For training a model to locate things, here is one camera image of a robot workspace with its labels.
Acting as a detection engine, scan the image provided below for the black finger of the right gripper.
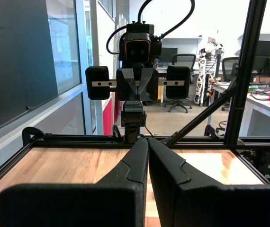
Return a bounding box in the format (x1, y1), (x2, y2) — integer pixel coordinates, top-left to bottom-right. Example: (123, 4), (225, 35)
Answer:
(138, 68), (159, 101)
(117, 68), (139, 101)

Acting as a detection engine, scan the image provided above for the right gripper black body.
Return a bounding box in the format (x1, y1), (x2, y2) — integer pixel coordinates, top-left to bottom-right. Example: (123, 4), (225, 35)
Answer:
(85, 63), (192, 100)

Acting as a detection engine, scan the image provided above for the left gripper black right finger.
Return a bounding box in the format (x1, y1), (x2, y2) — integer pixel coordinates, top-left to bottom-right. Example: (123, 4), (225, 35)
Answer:
(148, 138), (270, 227)

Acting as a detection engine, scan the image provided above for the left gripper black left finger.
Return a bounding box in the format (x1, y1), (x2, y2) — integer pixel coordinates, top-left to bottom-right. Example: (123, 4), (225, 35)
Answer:
(0, 137), (149, 227)

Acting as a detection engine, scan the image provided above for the red partition panel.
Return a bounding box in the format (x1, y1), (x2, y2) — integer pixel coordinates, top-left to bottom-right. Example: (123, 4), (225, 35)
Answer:
(102, 93), (119, 136)

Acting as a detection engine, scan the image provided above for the black office chair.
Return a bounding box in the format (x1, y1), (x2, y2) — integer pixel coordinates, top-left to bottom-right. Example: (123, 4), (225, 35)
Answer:
(164, 53), (197, 114)
(221, 56), (240, 112)

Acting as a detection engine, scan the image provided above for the white lattice stand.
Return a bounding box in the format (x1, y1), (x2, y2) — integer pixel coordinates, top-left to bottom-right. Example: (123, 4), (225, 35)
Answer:
(195, 36), (224, 106)

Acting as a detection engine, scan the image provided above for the white office desk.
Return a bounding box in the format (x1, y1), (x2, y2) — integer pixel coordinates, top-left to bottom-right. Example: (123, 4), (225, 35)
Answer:
(212, 80), (270, 138)

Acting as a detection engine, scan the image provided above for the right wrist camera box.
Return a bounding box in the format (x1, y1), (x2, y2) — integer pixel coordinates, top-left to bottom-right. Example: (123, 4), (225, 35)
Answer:
(122, 33), (153, 63)

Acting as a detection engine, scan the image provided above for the right arm short cable loop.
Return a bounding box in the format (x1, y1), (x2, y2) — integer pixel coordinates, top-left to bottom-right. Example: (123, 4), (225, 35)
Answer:
(106, 25), (127, 55)

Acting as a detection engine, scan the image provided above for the right arm tall cable loop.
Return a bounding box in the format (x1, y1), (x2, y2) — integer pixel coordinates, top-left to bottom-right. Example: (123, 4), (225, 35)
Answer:
(137, 0), (196, 41)

